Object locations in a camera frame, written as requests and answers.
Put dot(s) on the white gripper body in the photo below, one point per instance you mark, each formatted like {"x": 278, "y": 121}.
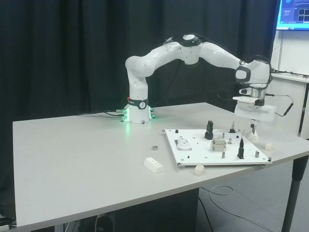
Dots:
{"x": 256, "y": 111}

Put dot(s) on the metal square peg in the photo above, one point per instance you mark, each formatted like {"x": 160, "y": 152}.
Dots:
{"x": 223, "y": 154}

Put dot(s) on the blue screen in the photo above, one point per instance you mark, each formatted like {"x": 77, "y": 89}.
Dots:
{"x": 293, "y": 14}

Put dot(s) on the long white four-hole holder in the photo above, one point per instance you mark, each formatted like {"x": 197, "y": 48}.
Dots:
{"x": 153, "y": 165}

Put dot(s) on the white cabinet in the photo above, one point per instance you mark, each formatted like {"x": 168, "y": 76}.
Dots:
{"x": 289, "y": 96}

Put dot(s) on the black D-SUB plug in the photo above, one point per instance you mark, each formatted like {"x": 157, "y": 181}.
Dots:
{"x": 209, "y": 130}

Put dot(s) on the black table leg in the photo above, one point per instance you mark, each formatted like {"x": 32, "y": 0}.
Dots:
{"x": 293, "y": 193}

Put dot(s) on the metal peg in black socket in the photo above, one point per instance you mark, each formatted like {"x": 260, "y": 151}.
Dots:
{"x": 232, "y": 127}

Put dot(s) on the black curtains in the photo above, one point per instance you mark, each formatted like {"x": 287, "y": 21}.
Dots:
{"x": 72, "y": 48}

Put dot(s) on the metal box-shaped connector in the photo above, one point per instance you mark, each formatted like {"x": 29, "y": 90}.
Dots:
{"x": 219, "y": 145}

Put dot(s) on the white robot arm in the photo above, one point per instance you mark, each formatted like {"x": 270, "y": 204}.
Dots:
{"x": 137, "y": 72}

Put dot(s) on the white task board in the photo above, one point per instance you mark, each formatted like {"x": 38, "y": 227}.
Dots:
{"x": 200, "y": 157}

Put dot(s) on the white gear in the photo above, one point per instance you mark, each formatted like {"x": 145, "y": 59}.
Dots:
{"x": 182, "y": 143}

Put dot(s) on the small white peg holder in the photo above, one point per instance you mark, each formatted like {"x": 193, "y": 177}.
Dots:
{"x": 199, "y": 170}
{"x": 268, "y": 146}
{"x": 253, "y": 136}

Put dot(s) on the metal BNC plug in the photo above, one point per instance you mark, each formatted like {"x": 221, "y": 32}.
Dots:
{"x": 230, "y": 140}

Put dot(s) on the short metal round peg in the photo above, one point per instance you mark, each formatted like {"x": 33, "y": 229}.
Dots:
{"x": 257, "y": 153}

